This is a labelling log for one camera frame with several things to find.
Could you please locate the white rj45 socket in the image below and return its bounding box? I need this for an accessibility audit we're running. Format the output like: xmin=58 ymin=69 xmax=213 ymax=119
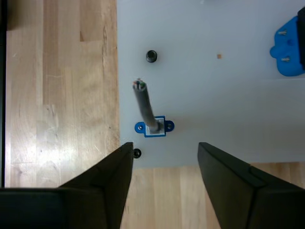
xmin=145 ymin=115 xmax=166 ymax=137

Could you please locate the black box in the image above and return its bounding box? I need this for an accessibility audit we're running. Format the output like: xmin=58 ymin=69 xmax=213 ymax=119
xmin=296 ymin=5 xmax=305 ymax=73

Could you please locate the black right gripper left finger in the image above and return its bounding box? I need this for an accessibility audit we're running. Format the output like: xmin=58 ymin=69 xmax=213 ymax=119
xmin=57 ymin=142 xmax=134 ymax=229

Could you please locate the grey rj45 cable with connector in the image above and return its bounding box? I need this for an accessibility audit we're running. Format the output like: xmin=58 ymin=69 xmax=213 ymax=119
xmin=132 ymin=78 xmax=161 ymax=135

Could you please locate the blue rj45 socket mount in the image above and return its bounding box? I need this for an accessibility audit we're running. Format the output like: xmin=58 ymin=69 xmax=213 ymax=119
xmin=134 ymin=115 xmax=175 ymax=139

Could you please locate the blue lobed mount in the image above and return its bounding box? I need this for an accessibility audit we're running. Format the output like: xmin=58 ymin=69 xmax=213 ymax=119
xmin=269 ymin=16 xmax=305 ymax=77

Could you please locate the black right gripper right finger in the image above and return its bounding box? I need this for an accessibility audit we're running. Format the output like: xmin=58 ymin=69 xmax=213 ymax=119
xmin=197 ymin=142 xmax=305 ymax=229

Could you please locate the black frame base rail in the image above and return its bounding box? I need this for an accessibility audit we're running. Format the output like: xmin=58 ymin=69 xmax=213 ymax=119
xmin=0 ymin=0 xmax=8 ymax=189

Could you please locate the white board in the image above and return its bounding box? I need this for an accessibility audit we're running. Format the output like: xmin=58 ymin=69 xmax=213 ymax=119
xmin=116 ymin=0 xmax=305 ymax=169

